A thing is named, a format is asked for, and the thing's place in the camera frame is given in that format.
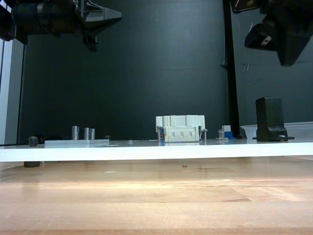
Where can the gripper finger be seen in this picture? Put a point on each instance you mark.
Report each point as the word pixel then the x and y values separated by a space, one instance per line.
pixel 97 27
pixel 292 36
pixel 102 14

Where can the wide grey metal bar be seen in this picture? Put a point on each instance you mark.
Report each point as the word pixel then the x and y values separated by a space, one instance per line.
pixel 75 133

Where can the narrow grey metal bar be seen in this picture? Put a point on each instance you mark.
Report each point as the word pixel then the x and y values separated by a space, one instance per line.
pixel 86 134
pixel 92 134

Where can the white bar holder plate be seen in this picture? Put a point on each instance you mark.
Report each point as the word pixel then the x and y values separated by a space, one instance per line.
pixel 73 143

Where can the black plastic holder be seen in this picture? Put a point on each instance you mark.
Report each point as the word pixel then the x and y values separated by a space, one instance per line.
pixel 269 117

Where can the clear plastic tub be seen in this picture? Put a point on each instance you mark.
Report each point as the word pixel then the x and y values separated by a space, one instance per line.
pixel 249 133

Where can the black corner screw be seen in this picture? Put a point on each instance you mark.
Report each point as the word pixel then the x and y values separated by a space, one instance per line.
pixel 107 137
pixel 239 136

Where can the blue and white connector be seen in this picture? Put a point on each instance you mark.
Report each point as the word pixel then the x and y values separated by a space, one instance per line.
pixel 230 135

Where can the clear plastic standoff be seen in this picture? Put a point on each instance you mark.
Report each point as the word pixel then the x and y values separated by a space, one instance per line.
pixel 220 134

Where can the silver screw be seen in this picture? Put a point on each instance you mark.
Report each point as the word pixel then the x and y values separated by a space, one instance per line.
pixel 159 133
pixel 205 131

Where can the white multi-block connector housing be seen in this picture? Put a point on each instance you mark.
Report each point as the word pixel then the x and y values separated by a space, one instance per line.
pixel 181 121

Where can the beige three-window connector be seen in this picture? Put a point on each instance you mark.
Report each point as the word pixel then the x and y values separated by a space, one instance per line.
pixel 182 138

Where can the black rubber board foot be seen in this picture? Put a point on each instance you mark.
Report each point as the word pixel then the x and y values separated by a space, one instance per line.
pixel 31 164

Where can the black frame post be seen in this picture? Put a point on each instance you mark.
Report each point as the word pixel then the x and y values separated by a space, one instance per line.
pixel 231 73

